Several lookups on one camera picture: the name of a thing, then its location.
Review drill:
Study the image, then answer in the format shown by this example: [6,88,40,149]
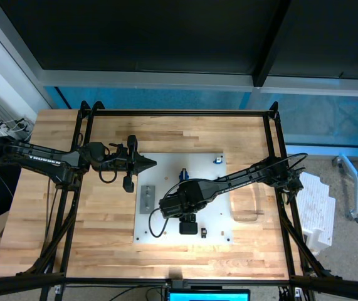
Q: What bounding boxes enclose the black table level camera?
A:
[169,272,186,288]

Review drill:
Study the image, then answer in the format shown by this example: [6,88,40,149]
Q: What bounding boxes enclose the black aluminium frame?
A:
[0,100,358,301]

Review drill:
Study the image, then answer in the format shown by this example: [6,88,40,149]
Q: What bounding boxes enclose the black and white cable bundle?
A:
[0,116,31,134]

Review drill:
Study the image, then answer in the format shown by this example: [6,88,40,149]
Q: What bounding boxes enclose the silver window sill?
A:
[39,69,358,97]

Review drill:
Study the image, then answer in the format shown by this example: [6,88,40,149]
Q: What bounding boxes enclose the black wall post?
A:
[252,0,292,88]

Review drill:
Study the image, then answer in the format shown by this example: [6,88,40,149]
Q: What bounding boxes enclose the white task board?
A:
[134,152,233,245]

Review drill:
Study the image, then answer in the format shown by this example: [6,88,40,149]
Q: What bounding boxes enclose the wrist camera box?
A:
[159,191,183,220]

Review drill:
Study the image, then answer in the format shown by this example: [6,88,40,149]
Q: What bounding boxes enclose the clear plastic tub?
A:
[229,183,266,224]

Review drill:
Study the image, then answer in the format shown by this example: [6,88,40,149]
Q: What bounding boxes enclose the white foam packing block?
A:
[294,171,337,257]

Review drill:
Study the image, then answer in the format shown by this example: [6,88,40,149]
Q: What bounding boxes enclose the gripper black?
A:
[179,200,206,236]
[108,134,158,193]

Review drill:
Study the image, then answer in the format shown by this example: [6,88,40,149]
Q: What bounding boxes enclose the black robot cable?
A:
[149,205,169,238]
[98,161,119,184]

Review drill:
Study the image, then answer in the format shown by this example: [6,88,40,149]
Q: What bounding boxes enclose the grey metal plate with posts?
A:
[139,184,156,214]

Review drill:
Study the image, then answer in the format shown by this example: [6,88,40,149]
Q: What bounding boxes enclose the screen with blue edge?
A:
[165,288,251,301]

